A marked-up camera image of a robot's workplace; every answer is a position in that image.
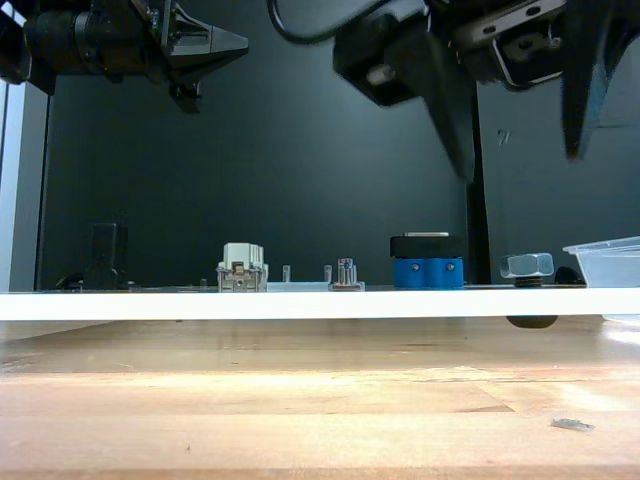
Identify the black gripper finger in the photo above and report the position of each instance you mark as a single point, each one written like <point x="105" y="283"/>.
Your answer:
<point x="575" y="100"/>
<point x="210" y="62"/>
<point x="445" y="100"/>
<point x="227" y="39"/>

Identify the silver M12 hex nut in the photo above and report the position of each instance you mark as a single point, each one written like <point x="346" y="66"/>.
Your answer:
<point x="527" y="266"/>

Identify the clear plastic tub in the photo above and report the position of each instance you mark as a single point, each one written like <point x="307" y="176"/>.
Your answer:
<point x="610" y="265"/>

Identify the blue block with black top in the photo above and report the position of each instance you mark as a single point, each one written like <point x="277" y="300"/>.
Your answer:
<point x="427" y="272"/>

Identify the black rounded knob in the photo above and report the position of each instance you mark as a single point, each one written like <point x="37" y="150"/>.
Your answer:
<point x="567" y="277"/>

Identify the black M12 threaded bolt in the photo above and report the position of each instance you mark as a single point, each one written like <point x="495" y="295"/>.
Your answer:
<point x="530" y="283"/>

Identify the grey connector housing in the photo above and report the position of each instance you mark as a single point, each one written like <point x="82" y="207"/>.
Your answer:
<point x="242" y="260"/>

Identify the small metal connector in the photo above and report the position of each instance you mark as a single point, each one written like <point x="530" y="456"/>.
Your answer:
<point x="346" y="275"/>

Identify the small black clamp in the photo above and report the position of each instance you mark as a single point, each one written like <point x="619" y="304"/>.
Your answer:
<point x="105" y="250"/>

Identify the silver plate with posts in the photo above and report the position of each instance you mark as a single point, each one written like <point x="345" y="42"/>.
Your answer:
<point x="297" y="287"/>

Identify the white task board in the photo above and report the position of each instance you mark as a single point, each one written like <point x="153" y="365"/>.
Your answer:
<point x="250" y="305"/>

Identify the black vertical post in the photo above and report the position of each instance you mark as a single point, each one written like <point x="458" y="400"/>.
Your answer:
<point x="477" y="225"/>

